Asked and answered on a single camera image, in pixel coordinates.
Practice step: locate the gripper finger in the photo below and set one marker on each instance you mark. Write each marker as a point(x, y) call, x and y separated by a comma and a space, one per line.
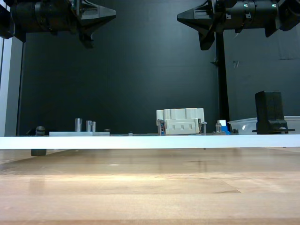
point(96, 9)
point(93, 22)
point(199, 11)
point(199, 25)

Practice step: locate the grey metal bar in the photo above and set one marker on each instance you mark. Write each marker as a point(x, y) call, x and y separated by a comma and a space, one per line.
point(219, 128)

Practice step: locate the white ethernet socket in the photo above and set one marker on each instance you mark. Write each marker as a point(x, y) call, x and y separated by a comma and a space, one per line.
point(223, 122)

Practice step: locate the beige multi-pin connector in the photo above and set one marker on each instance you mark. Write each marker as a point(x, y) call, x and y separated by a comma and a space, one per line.
point(180, 122)

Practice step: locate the silver connector screw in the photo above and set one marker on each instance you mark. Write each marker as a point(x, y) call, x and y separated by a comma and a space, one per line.
point(205, 127)
point(159, 126)

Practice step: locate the silver metal peg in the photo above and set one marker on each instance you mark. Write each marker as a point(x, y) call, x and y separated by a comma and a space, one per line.
point(77, 125)
point(88, 126)
point(94, 127)

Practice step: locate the clear plastic tub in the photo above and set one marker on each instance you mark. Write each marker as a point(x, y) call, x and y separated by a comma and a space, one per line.
point(246, 124)

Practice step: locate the black plastic holder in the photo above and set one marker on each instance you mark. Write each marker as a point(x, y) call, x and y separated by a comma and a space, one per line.
point(268, 110)

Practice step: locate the black board bolt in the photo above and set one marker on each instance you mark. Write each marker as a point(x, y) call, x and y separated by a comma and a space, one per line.
point(40, 131)
point(235, 130)

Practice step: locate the grey metal peg plate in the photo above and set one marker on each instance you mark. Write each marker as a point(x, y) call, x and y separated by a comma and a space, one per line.
point(70, 133)

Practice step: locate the blue clamp with silver plug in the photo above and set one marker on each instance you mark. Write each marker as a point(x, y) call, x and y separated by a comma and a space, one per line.
point(163, 130)

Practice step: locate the white task board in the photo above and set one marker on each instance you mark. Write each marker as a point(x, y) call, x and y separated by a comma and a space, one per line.
point(140, 141)

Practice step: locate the blue socket bracket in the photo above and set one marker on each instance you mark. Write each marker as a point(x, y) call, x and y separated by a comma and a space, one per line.
point(225, 130)

